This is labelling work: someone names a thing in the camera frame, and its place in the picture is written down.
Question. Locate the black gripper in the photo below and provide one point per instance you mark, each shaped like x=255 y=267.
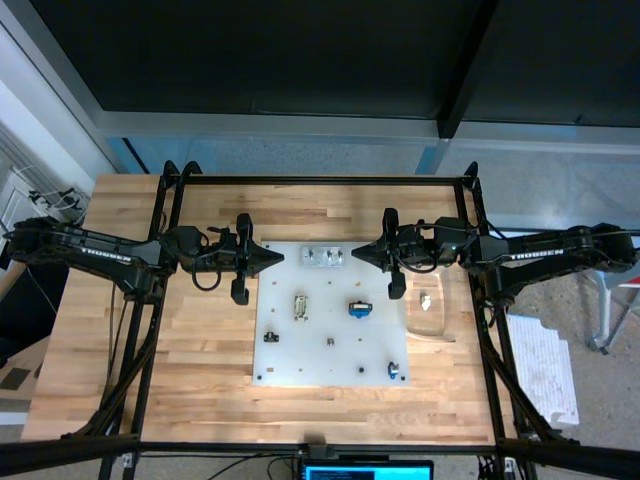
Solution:
x=415 y=250
x=220 y=252

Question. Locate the white RJ45 connector housing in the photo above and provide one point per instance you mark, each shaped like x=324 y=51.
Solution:
x=424 y=297

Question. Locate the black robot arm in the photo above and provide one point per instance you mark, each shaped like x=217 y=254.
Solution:
x=100 y=250
x=535 y=255

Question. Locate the blue and black connector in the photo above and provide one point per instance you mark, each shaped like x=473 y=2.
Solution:
x=359 y=308

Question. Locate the beige multipole connector housing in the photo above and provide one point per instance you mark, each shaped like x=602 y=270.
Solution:
x=300 y=307

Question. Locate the white taskboard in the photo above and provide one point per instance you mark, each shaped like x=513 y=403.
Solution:
x=300 y=360

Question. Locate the small blue black connector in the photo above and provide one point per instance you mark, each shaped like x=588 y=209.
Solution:
x=393 y=370

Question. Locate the aluminium plate with posts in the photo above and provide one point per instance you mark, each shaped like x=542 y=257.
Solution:
x=322 y=256

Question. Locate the black clamp block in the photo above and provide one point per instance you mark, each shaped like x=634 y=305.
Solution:
x=270 y=336

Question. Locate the clear plastic tub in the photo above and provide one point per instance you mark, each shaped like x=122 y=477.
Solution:
x=435 y=325

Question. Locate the white foam block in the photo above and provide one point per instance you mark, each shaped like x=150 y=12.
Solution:
x=542 y=370

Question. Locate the laptop screen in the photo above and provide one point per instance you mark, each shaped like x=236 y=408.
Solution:
x=365 y=470

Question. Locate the white power strip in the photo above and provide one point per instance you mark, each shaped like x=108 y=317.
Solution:
x=50 y=200

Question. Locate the grey metal stand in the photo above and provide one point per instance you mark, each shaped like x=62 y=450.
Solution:
x=602 y=310

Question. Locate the brown cardboard sheet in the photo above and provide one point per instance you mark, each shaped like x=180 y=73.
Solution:
x=25 y=365

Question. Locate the black aluminium frame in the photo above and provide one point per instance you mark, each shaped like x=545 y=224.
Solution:
x=315 y=178

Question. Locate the black frame corner bracket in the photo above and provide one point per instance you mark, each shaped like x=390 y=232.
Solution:
x=471 y=170
x=192 y=169
x=170 y=169

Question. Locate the black table camera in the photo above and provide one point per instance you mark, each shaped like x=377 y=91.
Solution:
x=316 y=446

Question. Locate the black upright post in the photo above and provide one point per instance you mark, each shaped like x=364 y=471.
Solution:
x=465 y=75

